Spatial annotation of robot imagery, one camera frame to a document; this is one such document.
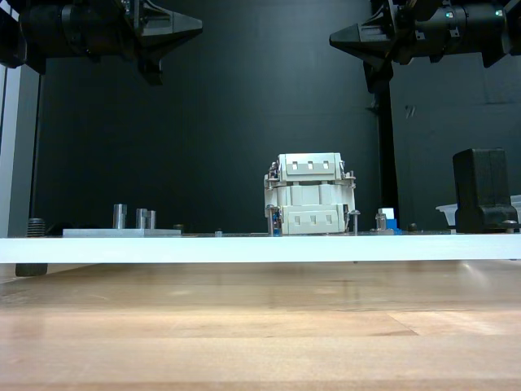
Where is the small blue white connector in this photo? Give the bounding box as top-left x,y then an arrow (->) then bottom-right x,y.
378,207 -> 402,235

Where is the clear plastic tub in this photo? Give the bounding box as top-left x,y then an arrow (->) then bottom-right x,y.
437,194 -> 521,229

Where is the grey metal plate with posts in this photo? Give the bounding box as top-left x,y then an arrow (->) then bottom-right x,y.
63,203 -> 182,238

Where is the beige HAN10E base socket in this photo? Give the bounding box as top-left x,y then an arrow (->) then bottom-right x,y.
263,183 -> 363,236

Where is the black block socket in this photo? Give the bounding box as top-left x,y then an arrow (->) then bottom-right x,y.
452,147 -> 521,234

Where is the white taskboard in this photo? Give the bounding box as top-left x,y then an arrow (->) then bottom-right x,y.
0,231 -> 521,265

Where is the black knurled board screw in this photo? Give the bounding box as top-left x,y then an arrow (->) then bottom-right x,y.
15,218 -> 49,278

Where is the beige HAN10E connector insert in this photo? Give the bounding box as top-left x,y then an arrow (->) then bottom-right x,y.
264,152 -> 357,192

